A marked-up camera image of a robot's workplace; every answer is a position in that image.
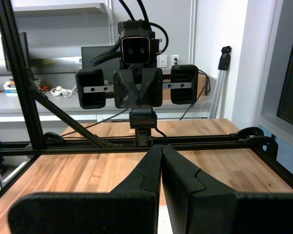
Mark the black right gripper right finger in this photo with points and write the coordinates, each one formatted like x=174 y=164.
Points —
x=234 y=214

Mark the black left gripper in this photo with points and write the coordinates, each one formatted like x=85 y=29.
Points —
x=90 y=100

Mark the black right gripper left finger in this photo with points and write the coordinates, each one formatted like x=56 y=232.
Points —
x=88 y=214

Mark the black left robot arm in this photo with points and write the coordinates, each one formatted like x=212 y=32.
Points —
x=142 y=119

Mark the brown cardboard box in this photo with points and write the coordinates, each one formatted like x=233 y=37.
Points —
x=202 y=85

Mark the white board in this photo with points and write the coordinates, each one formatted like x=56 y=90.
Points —
x=164 y=220

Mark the grey desk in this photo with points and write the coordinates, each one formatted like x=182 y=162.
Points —
x=51 y=104

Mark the silver tripod with black head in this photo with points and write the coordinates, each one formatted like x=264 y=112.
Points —
x=225 y=59

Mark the small red item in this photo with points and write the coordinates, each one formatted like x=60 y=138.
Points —
x=45 y=88

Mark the stack of books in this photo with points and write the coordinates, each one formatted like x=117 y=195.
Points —
x=9 y=89

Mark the white wall switch plate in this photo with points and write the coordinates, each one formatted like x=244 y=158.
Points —
x=163 y=61

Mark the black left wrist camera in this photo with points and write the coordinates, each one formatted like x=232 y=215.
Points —
x=135 y=50

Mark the white wall outlet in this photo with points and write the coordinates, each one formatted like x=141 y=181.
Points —
x=175 y=59

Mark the white wall shelf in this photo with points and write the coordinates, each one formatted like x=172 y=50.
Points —
x=58 y=11

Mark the black aluminium frame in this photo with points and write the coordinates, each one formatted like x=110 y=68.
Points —
x=19 y=73

